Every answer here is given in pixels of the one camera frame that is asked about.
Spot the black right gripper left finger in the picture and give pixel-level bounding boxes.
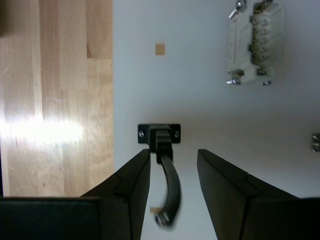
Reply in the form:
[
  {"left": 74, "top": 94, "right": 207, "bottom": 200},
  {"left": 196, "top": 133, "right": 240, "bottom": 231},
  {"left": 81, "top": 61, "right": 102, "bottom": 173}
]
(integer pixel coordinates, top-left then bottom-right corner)
[{"left": 0, "top": 149, "right": 152, "bottom": 240}]

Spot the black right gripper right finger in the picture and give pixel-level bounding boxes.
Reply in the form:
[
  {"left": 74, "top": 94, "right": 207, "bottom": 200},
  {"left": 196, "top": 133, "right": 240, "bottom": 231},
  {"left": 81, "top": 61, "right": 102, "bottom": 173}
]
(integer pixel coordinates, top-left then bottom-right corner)
[{"left": 197, "top": 149, "right": 320, "bottom": 240}]

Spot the black USB connector with cable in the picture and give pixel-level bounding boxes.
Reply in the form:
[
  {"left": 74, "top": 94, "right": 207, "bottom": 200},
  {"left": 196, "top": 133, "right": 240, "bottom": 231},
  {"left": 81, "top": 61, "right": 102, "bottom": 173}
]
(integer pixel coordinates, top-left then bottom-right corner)
[{"left": 149, "top": 124, "right": 182, "bottom": 228}]

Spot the black USB socket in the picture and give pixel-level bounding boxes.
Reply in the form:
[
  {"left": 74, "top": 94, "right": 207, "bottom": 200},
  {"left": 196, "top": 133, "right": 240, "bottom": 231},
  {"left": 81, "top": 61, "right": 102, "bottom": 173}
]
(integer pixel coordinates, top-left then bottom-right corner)
[{"left": 137, "top": 123, "right": 181, "bottom": 145}]

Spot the beige multi-pin connector housing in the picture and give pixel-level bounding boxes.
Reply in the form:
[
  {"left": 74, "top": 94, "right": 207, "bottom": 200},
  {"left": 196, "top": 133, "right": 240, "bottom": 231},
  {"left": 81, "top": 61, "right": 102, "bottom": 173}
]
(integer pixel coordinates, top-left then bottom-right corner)
[{"left": 226, "top": 0, "right": 286, "bottom": 87}]

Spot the small metal clamp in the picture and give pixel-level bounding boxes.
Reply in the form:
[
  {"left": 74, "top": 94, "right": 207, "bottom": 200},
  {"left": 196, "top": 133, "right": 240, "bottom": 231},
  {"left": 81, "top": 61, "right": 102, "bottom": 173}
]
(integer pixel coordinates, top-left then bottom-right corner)
[{"left": 311, "top": 132, "right": 320, "bottom": 153}]

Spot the white task board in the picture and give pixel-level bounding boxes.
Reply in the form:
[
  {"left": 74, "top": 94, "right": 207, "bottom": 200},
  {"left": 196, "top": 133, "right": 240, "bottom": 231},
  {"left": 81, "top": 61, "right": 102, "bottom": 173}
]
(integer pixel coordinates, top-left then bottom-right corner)
[{"left": 112, "top": 0, "right": 320, "bottom": 240}]

